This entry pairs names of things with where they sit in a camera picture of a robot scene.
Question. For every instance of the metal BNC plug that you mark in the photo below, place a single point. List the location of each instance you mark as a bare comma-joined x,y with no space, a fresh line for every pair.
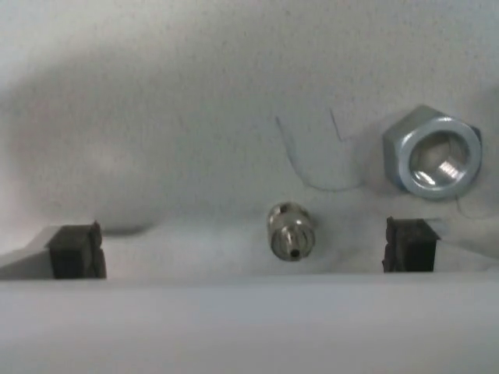
290,231

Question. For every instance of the metal hex nut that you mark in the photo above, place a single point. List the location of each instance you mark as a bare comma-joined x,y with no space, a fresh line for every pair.
436,156

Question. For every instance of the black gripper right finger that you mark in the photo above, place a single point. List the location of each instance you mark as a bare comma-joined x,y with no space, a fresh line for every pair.
409,245

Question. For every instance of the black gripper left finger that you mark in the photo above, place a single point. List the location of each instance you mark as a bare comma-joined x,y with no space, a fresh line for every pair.
70,253

